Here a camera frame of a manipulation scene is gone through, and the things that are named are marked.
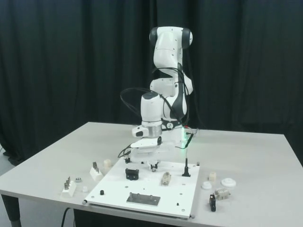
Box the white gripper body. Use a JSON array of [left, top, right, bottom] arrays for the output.
[[129, 147, 177, 164]]

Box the white task board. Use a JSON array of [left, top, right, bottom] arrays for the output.
[[82, 158, 202, 218]]

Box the thin black rod red tag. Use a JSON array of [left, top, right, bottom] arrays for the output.
[[185, 126, 200, 150]]

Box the white square peg holder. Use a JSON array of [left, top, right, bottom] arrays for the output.
[[89, 166, 104, 183]]

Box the black under-table cabinet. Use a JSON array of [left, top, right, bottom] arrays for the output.
[[73, 208, 191, 227]]

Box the black D-SUB plug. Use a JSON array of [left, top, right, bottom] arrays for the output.
[[209, 193, 217, 212]]

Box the grey metal connector block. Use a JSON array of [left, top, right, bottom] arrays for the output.
[[214, 188, 232, 198]]

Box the white large gear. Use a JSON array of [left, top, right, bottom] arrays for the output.
[[221, 178, 237, 189]]

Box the white round peg holder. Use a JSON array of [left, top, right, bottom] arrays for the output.
[[60, 183, 77, 198]]

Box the black curtain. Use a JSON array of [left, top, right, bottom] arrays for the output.
[[0, 0, 303, 166]]

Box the black table leg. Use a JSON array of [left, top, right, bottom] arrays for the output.
[[1, 193, 22, 227]]

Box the silver flange ring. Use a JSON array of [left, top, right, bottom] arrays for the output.
[[145, 125, 163, 138]]

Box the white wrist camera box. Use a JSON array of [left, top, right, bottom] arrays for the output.
[[132, 126, 150, 138]]

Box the black camera cable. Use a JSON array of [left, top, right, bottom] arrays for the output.
[[117, 144, 133, 158]]

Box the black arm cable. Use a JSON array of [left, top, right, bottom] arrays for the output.
[[119, 67, 191, 133]]

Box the black floor cable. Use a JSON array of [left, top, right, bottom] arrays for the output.
[[62, 207, 74, 227]]

